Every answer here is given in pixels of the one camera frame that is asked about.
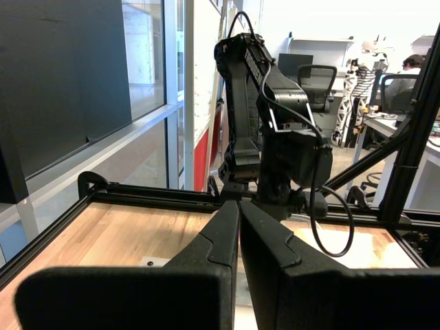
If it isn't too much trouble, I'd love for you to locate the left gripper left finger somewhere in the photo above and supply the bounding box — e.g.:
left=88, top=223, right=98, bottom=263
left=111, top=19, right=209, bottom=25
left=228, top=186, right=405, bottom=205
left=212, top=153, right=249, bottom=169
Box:
left=15, top=200, right=241, bottom=330

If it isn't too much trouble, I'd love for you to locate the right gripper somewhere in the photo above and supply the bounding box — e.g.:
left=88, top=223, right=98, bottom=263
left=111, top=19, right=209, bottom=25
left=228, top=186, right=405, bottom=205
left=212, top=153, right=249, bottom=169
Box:
left=254, top=178, right=329, bottom=221

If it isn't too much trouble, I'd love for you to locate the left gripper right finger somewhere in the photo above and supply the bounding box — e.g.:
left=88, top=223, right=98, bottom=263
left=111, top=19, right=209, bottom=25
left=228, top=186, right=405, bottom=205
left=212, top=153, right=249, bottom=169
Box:
left=239, top=200, right=440, bottom=330

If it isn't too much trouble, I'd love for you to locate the red panel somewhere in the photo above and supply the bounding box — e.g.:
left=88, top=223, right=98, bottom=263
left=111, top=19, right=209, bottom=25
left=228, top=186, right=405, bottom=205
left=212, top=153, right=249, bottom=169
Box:
left=193, top=118, right=223, bottom=183

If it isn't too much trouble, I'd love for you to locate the black office chair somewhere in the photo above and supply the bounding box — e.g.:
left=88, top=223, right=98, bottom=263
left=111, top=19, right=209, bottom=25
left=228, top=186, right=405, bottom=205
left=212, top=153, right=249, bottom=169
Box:
left=296, top=64, right=338, bottom=114
left=379, top=74, right=426, bottom=114

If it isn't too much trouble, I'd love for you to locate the white lattice robot model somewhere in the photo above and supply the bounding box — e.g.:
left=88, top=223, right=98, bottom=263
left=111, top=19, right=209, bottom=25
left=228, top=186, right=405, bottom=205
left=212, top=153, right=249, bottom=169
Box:
left=331, top=34, right=395, bottom=147

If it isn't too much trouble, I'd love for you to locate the white desk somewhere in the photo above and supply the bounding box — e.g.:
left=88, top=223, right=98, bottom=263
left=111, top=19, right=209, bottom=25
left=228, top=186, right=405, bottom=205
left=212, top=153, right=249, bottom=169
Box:
left=352, top=111, right=440, bottom=214

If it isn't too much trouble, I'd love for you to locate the black monitor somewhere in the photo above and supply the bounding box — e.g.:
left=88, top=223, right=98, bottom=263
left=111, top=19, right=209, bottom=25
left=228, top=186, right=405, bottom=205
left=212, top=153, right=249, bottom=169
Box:
left=277, top=53, right=314, bottom=78

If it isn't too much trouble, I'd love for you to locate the white cabinet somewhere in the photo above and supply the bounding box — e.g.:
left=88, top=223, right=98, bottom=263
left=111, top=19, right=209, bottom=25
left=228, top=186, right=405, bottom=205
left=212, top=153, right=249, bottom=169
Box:
left=287, top=32, right=355, bottom=83

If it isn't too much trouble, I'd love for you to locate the person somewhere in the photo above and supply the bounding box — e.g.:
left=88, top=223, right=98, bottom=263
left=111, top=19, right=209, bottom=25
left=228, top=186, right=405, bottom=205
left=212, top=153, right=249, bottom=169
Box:
left=384, top=54, right=427, bottom=111

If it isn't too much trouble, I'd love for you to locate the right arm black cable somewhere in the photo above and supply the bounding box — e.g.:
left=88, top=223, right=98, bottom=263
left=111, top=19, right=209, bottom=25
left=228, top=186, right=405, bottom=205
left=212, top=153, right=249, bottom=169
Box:
left=259, top=65, right=355, bottom=258

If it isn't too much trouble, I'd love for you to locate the black aluminium frame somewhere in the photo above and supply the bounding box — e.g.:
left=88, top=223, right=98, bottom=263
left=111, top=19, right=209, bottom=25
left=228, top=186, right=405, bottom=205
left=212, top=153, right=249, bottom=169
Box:
left=0, top=20, right=440, bottom=286

